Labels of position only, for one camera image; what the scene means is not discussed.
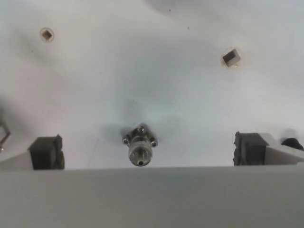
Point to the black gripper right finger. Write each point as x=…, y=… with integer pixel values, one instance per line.
x=251, y=149

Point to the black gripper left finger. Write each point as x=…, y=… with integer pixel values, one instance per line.
x=45, y=152

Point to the white task board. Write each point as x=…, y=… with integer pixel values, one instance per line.
x=152, y=83

